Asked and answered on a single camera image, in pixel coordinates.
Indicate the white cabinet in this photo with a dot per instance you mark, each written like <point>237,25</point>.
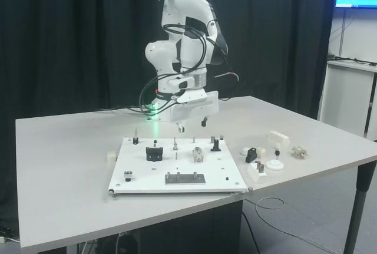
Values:
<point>347,98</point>

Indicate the metal BNC plug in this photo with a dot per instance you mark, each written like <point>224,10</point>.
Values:
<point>127,175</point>

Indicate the black D-SUB plug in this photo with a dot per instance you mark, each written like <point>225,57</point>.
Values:
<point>251,154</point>

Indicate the small white block holder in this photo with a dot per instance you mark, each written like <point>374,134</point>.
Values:
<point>261,152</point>

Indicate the black and white plug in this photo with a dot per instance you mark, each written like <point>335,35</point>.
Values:
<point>277,152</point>

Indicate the metal bolt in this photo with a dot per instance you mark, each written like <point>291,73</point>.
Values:
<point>175,145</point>

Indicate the small white cube holder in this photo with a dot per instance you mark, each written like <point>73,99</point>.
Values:
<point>111,156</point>

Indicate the black table leg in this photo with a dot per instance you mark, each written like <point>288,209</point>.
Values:
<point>357,207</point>

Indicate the white task board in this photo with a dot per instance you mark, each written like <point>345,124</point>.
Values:
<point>176,162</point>

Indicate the white medium gear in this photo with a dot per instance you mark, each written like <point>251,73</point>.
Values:
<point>275,166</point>

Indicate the black curtain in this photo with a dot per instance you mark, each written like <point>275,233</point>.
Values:
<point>59,30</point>

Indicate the white peg holder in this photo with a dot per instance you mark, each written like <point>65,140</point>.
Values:
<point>257,176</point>

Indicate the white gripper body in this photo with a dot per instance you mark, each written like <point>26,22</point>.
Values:
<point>194,108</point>

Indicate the long white holder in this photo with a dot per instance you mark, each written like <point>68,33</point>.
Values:
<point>279,139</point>

